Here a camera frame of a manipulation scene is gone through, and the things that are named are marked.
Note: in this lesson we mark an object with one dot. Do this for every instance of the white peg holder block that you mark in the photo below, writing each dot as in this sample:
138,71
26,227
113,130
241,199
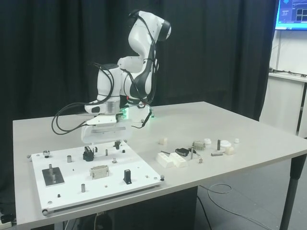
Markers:
180,161
164,160

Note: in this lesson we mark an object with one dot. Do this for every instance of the black curtain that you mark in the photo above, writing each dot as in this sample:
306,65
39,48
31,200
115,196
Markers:
60,48

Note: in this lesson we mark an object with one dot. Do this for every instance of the flat white mounting plate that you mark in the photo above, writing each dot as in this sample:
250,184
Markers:
103,121

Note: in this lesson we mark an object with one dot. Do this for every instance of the beige waterproof plug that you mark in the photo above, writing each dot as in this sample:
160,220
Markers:
197,145

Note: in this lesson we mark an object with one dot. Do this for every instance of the dark table leg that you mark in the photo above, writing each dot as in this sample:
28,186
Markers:
291,191

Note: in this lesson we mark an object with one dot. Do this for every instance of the white large gear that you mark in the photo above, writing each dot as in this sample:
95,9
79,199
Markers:
226,143

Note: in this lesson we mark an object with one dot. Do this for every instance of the white task board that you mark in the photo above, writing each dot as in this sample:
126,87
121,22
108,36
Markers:
96,182

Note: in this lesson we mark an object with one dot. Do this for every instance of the thin metal round peg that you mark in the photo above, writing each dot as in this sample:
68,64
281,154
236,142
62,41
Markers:
165,152

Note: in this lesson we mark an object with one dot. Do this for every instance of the black USB plug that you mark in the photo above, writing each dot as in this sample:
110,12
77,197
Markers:
193,150

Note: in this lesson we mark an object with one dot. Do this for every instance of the white medium gear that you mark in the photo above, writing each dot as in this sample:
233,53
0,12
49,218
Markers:
207,141

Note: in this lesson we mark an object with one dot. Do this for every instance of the large metal square peg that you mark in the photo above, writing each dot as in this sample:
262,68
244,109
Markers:
216,153

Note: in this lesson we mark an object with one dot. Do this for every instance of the blue screen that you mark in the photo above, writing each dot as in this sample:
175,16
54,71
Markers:
292,14

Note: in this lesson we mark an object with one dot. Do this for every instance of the metal BNC plug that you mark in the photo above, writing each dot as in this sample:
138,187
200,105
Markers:
200,161

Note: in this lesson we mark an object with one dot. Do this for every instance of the white cabinet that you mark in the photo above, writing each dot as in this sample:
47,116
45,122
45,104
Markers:
285,105

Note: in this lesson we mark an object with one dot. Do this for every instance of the slim metal peg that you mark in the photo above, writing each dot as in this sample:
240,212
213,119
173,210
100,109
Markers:
191,154

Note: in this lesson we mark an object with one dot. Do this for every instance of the small white peg holder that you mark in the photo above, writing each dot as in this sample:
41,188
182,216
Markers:
229,151
163,141

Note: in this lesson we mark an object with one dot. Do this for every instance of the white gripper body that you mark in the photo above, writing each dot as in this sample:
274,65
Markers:
105,135

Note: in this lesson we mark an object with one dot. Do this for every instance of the dark metal square peg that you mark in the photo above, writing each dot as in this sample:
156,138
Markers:
219,145

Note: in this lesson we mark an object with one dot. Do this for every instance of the white small gear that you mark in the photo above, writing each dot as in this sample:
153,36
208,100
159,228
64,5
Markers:
237,141

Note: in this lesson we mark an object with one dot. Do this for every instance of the thick metal round peg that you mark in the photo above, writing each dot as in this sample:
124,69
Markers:
83,187
69,159

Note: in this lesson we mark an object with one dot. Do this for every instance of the metal bolt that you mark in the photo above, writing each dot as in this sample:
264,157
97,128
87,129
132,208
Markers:
46,153

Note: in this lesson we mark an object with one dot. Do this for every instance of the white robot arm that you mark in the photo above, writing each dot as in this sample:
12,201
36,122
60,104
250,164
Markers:
139,38

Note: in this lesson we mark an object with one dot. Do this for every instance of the black D-SUB plug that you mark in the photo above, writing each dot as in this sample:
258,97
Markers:
181,152

